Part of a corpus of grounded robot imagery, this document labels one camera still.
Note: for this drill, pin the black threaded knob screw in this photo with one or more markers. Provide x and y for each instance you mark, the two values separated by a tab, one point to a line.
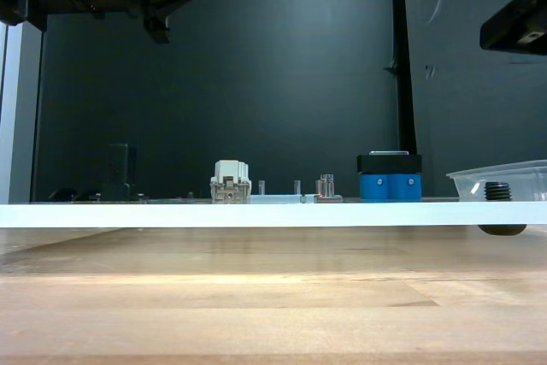
498	191

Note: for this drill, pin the black metal frame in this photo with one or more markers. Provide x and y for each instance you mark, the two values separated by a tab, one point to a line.
404	83

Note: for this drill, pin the clear plastic tub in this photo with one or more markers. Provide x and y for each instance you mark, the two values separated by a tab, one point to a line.
470	183

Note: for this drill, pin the black clamp socket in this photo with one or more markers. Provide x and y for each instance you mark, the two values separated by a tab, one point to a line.
117	168

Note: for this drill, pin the aluminium block with pins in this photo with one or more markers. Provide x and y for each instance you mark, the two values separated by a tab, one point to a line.
275	199

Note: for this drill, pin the white task board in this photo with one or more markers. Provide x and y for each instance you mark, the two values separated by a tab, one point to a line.
273	215

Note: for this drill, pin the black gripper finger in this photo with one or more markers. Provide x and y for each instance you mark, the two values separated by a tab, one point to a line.
171	1

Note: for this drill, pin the blue and black connector socket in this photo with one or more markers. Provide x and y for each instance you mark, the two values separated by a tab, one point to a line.
391	187

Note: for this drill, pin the beige multi-pin connector housing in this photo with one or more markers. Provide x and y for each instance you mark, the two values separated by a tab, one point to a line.
231	181

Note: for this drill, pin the black rubber board foot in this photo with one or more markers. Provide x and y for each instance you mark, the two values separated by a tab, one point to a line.
502	229

